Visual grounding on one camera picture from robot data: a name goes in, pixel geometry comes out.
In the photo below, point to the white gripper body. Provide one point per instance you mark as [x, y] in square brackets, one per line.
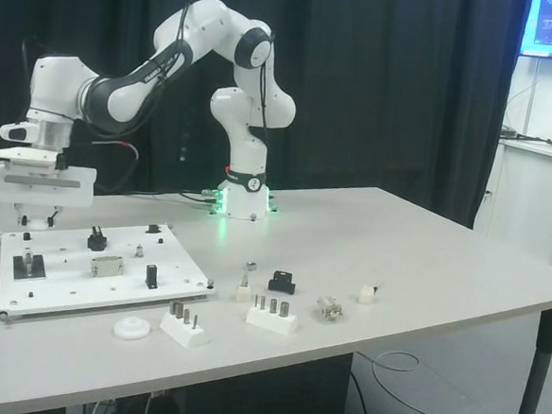
[40, 190]

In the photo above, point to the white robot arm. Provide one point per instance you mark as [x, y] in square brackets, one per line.
[245, 100]

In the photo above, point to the white large gear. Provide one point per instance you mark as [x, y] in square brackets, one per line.
[132, 328]

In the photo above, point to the medium metal square peg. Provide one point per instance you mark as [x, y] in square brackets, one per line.
[186, 315]

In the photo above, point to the medium metal round peg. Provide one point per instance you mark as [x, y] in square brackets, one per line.
[273, 307]

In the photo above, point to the flat white mounting plate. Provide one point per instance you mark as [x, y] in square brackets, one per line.
[24, 154]

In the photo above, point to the black round plug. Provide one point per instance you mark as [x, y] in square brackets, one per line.
[97, 243]

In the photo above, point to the white task board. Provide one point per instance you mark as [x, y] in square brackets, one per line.
[109, 295]

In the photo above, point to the large metal square peg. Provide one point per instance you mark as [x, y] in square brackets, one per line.
[175, 310]

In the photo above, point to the small metal square peg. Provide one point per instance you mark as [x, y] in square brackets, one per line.
[195, 322]

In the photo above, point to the white square peg holder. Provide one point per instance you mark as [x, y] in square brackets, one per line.
[186, 335]

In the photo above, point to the metal bolt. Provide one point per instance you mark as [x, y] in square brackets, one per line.
[247, 273]

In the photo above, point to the white bolt holder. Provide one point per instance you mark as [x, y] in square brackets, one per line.
[243, 294]

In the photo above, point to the thin metal round peg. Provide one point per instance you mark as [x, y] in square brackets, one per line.
[255, 302]

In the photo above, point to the small metal round peg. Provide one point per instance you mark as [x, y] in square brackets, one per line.
[263, 304]

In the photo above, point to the white round peg holder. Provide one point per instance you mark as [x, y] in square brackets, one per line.
[272, 323]

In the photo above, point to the large metal round peg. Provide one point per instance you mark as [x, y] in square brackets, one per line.
[284, 309]

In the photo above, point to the black box under table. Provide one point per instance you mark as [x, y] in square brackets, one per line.
[244, 394]

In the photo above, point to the metal plug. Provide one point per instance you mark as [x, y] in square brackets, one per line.
[330, 310]

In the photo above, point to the small white holder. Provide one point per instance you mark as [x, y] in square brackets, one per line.
[366, 295]

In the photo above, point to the black curtain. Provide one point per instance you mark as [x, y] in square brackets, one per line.
[382, 105]

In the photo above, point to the white cabinet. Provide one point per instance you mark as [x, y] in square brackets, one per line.
[527, 201]

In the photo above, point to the dark table leg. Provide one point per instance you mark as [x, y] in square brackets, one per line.
[542, 358]

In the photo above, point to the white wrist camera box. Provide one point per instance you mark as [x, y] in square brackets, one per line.
[18, 131]

